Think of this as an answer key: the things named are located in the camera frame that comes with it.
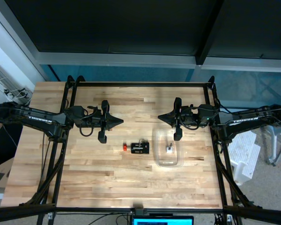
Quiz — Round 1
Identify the grey metal chair frame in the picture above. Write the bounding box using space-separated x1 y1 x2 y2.
254 116 281 167

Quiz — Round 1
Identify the power strip with cables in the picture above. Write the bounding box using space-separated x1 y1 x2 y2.
2 88 30 105

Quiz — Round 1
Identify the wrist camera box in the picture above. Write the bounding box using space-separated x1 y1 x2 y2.
198 104 216 128
71 105 85 119

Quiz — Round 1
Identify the black table-edge camera mount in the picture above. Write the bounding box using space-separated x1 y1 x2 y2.
130 203 148 216

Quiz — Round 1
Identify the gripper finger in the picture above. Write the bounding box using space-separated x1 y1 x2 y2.
107 112 125 122
157 109 176 119
107 121 125 131
157 116 176 129

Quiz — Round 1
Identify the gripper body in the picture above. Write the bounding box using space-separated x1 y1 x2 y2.
91 100 110 144
173 97 199 142

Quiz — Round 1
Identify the laptop screen with blue edge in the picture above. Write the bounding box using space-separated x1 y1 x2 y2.
130 215 194 225

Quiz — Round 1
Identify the clear plastic tub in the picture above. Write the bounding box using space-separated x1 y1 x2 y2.
154 128 185 169

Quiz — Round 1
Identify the grey aluminium window frame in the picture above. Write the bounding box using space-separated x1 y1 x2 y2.
0 0 281 83

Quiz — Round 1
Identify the black hub with red knob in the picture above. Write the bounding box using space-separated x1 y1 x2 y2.
122 139 151 155

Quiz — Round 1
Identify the black aluminium frame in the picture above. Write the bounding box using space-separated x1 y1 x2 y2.
0 74 281 225

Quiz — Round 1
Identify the white foam packing block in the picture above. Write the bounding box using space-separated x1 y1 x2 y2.
226 127 262 188

